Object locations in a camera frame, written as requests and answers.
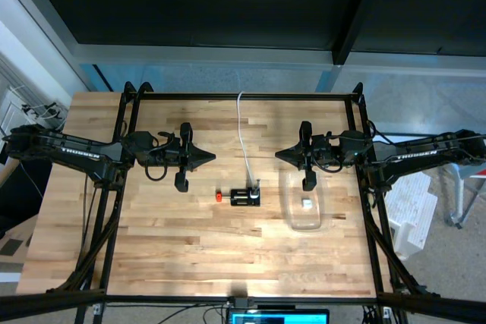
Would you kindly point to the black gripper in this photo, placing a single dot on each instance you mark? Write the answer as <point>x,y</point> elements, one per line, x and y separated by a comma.
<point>308,153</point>
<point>184,155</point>

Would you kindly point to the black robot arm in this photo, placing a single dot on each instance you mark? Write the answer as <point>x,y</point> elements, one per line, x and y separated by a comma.
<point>76,151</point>
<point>417,153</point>

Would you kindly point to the white power receptacle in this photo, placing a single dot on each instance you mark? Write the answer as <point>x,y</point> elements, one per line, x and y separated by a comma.
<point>253,195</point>

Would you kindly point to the white foam pad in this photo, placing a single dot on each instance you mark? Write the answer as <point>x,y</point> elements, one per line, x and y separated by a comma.
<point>307,203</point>

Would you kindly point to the clear plastic tub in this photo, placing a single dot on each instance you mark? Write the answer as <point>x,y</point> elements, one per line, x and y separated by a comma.
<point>288,206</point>

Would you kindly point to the black clamp with red knob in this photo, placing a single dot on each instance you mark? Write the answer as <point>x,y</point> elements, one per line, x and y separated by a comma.
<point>239,197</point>

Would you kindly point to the white styrofoam block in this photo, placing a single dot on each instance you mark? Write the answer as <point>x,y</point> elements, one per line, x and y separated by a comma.
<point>412,210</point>

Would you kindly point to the laptop with blue screen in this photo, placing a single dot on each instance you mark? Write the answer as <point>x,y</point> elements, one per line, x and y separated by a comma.
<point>277,318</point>

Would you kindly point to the grey metal chair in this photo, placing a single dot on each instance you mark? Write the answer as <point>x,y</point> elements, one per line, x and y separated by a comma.
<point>461,195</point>

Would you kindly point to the flat cardboard with black patches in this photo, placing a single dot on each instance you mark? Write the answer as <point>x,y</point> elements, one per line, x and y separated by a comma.
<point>15,240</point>

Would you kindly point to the black aluminium frame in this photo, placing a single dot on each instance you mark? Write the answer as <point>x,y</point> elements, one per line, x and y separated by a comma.
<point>243,96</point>

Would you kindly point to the black table-level camera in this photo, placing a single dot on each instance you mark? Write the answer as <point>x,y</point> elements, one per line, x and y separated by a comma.
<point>240,301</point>

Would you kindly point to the black partition post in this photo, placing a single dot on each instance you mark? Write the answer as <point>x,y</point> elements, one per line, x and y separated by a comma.
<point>353,16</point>

